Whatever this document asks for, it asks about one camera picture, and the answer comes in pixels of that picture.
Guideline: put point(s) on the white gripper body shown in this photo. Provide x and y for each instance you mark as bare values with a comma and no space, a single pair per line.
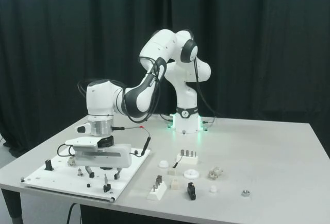
103,161

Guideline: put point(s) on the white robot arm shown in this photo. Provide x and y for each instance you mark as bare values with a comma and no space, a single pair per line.
165,43

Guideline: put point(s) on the black D-SUB plug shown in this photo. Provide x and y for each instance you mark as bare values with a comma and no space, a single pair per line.
190,190

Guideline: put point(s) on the white task board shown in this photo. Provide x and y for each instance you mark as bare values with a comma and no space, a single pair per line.
64,182

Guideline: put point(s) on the medium metal square peg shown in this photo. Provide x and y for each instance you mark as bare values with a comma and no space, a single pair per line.
156,184

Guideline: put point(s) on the large metal square peg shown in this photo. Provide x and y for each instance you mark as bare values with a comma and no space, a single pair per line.
159,179

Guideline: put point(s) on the white holder with square pegs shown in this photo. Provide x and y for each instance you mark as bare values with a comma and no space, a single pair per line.
157,194

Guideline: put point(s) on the white medium gear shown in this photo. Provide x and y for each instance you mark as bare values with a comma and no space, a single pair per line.
163,164

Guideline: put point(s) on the small white plug holder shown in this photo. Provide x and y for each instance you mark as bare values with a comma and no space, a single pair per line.
175,184
173,172

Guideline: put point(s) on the black USB plug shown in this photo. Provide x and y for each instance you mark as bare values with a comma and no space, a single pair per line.
176,164

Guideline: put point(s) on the white holder with round pegs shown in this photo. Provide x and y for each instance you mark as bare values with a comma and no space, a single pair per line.
187,160

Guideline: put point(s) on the white large gear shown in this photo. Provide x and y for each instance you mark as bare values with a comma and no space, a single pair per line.
191,174

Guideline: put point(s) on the dark table leg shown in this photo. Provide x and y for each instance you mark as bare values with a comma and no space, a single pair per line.
11,206

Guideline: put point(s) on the beige waterproof plug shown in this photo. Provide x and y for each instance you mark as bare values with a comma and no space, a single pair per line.
215,173

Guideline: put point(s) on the metal bolt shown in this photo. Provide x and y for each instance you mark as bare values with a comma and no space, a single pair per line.
245,193

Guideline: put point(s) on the black curtain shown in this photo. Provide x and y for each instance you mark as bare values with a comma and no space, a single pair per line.
51,28

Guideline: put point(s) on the flat white mount plate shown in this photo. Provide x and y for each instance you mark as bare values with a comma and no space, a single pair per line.
82,142

